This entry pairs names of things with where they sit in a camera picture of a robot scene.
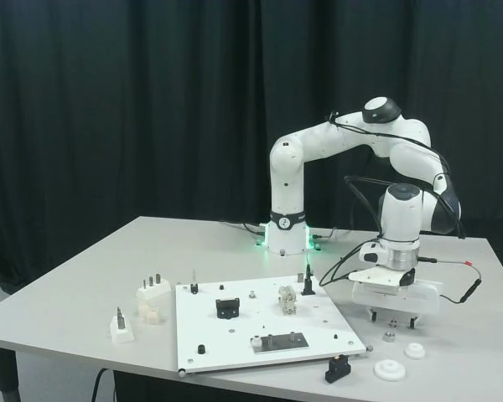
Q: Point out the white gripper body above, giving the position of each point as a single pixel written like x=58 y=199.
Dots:
x=396 y=296

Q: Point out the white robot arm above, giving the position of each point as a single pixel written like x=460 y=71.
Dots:
x=285 y=176

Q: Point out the metal hex bolt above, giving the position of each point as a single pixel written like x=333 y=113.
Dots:
x=387 y=336

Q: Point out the white medium gear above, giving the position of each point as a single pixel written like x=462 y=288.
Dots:
x=415 y=351

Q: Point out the flat white mounting plate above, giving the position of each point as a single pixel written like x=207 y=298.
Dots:
x=373 y=275

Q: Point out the white large gear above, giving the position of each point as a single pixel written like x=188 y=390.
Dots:
x=390 y=368

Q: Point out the black tall plug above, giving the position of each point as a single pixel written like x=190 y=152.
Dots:
x=308 y=285

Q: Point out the white multi-pin waterproof plug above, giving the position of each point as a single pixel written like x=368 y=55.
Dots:
x=287 y=300

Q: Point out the white small gear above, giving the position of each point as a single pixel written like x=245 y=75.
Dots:
x=255 y=343

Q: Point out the white task board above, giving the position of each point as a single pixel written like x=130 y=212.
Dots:
x=218 y=335

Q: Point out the black plug with metal pin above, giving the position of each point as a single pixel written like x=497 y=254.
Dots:
x=194 y=288

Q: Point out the small white holder block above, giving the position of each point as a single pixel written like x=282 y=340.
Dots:
x=156 y=318
x=144 y=310

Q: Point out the white tall peg holder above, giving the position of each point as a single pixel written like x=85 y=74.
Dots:
x=153 y=295

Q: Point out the white low peg holder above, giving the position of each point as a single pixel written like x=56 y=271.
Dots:
x=121 y=334

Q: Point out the black curtain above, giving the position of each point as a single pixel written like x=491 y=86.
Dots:
x=109 y=104

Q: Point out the dark table leg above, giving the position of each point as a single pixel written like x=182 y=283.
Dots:
x=0 y=372

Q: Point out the small white camera box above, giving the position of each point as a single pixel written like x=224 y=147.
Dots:
x=369 y=254

